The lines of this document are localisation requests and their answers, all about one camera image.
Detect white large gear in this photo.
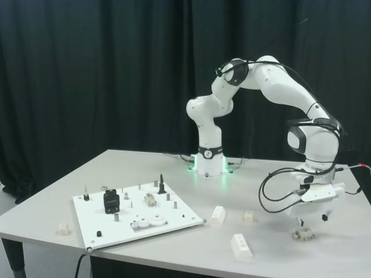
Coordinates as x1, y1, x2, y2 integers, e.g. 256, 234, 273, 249
149, 214, 168, 227

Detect black D-SUB plug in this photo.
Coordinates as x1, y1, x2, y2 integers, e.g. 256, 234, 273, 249
103, 189, 121, 215

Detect white task board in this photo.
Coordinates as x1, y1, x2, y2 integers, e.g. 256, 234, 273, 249
71, 180, 203, 253

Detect black curtains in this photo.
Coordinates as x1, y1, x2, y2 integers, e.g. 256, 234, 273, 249
0, 0, 371, 198

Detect white holder with holes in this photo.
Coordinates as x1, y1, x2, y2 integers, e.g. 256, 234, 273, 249
210, 206, 227, 225
230, 232, 253, 258

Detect grey waterproof plug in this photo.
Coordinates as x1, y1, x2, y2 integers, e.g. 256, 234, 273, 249
291, 228, 317, 242

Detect black table leg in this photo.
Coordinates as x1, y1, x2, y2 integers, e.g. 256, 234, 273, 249
0, 237, 24, 278

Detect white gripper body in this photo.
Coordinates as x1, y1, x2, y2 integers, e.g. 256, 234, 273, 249
285, 195, 340, 221

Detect flat white mounting plate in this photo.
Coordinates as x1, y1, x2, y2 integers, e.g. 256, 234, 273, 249
301, 182, 346, 203

